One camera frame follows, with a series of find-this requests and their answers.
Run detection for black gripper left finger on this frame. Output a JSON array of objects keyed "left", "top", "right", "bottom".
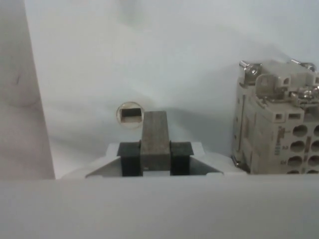
[{"left": 85, "top": 141, "right": 143, "bottom": 178}]

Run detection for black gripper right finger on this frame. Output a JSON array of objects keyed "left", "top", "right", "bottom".
[{"left": 170, "top": 141, "right": 223, "bottom": 176}]

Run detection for large metal square peg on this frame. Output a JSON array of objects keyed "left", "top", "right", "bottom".
[{"left": 140, "top": 111, "right": 172, "bottom": 172}]

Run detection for white task board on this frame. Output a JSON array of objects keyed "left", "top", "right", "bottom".
[{"left": 24, "top": 0, "right": 319, "bottom": 180}]

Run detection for beige waterproof connector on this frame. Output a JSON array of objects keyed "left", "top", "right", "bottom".
[{"left": 230, "top": 58, "right": 319, "bottom": 175}]

